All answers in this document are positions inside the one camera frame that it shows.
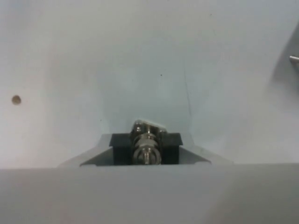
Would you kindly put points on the metal BNC plug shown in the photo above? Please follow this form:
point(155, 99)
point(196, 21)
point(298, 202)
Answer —
point(147, 151)

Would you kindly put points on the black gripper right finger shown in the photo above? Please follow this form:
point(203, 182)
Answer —
point(170, 149)

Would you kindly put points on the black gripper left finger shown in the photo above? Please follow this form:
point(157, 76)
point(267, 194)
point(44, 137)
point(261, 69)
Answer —
point(121, 149)

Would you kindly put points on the white task board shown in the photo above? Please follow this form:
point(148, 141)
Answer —
point(116, 58)

